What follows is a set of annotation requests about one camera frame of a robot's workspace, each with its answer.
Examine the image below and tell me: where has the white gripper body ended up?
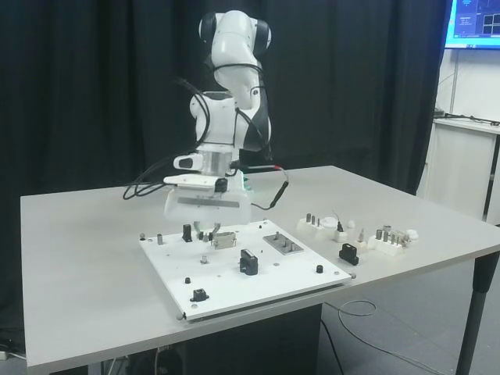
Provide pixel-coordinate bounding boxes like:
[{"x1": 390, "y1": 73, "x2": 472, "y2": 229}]
[{"x1": 162, "y1": 187, "x2": 252, "y2": 226}]

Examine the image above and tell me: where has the flat white mounting plate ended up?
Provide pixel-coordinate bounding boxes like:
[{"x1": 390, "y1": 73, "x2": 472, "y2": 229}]
[{"x1": 162, "y1": 174, "x2": 220, "y2": 188}]

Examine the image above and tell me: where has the white task board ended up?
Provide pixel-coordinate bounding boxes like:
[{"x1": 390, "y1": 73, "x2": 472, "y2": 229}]
[{"x1": 138, "y1": 219, "x2": 357, "y2": 323}]

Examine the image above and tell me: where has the white multi-peg holder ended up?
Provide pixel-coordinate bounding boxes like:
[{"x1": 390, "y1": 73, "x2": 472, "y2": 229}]
[
  {"x1": 296, "y1": 218, "x2": 333, "y2": 238},
  {"x1": 369, "y1": 236, "x2": 405, "y2": 257}
]

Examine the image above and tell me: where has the black D-SUB plug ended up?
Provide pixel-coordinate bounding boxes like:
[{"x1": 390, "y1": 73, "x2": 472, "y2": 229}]
[{"x1": 337, "y1": 242, "x2": 359, "y2": 262}]

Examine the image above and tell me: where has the black curtain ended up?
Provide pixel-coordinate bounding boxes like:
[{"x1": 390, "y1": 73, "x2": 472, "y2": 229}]
[{"x1": 0, "y1": 0, "x2": 450, "y2": 355}]

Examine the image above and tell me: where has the white cabinet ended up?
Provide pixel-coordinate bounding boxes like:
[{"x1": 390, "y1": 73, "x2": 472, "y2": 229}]
[{"x1": 420, "y1": 116, "x2": 500, "y2": 226}]

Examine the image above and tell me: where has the black table leg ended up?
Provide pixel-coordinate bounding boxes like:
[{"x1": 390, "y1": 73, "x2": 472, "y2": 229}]
[{"x1": 456, "y1": 255, "x2": 491, "y2": 375}]

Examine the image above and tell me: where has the blue screen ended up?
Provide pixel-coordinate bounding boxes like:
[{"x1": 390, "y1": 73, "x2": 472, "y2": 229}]
[{"x1": 444, "y1": 0, "x2": 500, "y2": 50}]

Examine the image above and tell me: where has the silver wrist ring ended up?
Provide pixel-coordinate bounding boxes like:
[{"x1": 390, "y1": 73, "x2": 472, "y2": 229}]
[{"x1": 201, "y1": 150, "x2": 232, "y2": 176}]

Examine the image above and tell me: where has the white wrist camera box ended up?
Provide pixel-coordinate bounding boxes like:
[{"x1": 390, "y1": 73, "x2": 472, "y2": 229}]
[{"x1": 173, "y1": 154, "x2": 204, "y2": 172}]

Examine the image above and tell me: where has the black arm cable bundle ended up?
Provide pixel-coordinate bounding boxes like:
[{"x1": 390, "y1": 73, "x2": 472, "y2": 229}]
[{"x1": 123, "y1": 64, "x2": 274, "y2": 201}]

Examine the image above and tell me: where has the black rod on wire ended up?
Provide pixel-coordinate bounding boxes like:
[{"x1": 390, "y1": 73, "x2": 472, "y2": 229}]
[{"x1": 230, "y1": 163, "x2": 291, "y2": 210}]

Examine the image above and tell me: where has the thin grey floor cable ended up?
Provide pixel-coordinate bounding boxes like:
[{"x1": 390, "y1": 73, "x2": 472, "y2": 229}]
[{"x1": 337, "y1": 299, "x2": 464, "y2": 355}]

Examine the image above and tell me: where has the tangled black cable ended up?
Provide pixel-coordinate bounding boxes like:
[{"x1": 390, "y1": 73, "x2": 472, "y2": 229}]
[{"x1": 434, "y1": 110, "x2": 500, "y2": 128}]

